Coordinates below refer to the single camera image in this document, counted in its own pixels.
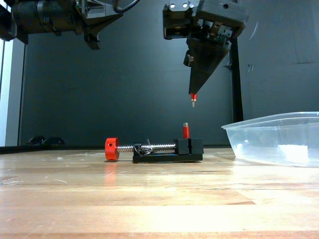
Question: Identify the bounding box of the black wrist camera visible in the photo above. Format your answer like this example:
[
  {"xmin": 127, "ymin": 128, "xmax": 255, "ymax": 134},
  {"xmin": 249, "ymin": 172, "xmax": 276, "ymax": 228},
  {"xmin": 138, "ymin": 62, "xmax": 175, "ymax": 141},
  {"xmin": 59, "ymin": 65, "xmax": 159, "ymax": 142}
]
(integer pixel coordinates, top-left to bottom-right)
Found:
[{"xmin": 162, "ymin": 1, "xmax": 192, "ymax": 41}]

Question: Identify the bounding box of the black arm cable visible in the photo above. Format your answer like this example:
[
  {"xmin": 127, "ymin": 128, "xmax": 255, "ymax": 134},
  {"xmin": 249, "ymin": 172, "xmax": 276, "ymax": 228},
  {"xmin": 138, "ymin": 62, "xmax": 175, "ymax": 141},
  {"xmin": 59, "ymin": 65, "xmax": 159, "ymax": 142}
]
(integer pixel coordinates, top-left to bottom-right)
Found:
[{"xmin": 113, "ymin": 0, "xmax": 141, "ymax": 13}]

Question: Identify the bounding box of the black vise with red knob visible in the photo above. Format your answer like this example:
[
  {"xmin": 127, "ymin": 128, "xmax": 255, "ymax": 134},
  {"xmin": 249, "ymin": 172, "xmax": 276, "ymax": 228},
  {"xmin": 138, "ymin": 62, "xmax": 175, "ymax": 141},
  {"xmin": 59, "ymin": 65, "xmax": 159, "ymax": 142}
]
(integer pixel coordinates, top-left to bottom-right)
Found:
[{"xmin": 104, "ymin": 136, "xmax": 204, "ymax": 164}]

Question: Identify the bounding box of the clear plastic tub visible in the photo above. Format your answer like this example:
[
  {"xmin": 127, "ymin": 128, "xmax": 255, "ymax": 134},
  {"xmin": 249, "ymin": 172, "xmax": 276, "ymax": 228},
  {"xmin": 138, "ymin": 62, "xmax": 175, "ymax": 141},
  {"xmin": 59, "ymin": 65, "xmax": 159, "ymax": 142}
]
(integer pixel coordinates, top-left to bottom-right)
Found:
[{"xmin": 221, "ymin": 111, "xmax": 319, "ymax": 168}]

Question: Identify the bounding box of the red RCA socket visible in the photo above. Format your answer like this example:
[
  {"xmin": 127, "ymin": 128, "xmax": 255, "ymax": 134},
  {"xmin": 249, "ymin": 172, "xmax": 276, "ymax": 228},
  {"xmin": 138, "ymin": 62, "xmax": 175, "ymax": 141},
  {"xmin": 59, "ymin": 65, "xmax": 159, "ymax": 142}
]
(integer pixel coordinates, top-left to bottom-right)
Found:
[{"xmin": 182, "ymin": 121, "xmax": 191, "ymax": 140}]

